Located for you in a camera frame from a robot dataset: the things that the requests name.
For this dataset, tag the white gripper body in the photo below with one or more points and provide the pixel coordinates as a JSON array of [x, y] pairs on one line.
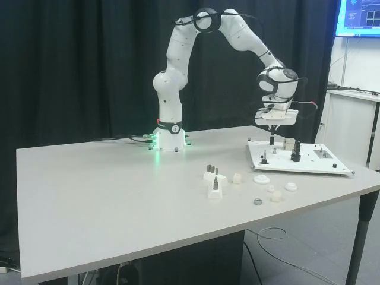
[[289, 118]]

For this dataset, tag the black USB plug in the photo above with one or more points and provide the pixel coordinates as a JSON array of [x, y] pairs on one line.
[[271, 134]]

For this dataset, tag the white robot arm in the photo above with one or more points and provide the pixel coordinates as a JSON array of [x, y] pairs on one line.
[[175, 59]]

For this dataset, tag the thin black rod red tag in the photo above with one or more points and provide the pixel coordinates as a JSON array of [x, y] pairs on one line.
[[305, 102]]

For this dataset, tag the white task board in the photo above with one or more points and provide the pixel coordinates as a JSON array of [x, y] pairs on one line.
[[282, 163]]

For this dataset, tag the white large gear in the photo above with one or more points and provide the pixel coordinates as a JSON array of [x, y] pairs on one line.
[[261, 179]]

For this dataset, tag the white cabinet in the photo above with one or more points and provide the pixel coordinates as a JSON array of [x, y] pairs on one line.
[[347, 124]]

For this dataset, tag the cream square holder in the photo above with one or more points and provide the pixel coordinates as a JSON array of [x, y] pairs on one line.
[[237, 178], [275, 196]]

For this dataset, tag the white medium gear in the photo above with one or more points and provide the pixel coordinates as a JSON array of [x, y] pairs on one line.
[[291, 186]]

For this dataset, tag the metal hex nut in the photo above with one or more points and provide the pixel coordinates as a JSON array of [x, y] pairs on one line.
[[256, 201]]

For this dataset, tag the stepped metal peg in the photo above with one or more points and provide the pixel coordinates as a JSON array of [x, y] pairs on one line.
[[215, 183]]

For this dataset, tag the blue screen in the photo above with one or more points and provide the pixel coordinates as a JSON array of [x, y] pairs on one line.
[[359, 17]]

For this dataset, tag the black table leg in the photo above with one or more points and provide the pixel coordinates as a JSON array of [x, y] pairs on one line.
[[360, 237]]

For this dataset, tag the black cabinet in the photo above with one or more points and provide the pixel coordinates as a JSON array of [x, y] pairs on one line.
[[184, 261]]

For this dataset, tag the black curtain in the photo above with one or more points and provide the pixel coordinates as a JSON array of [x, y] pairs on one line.
[[74, 74]]

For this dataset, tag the white power strip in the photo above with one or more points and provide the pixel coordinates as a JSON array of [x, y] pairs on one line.
[[3, 269]]

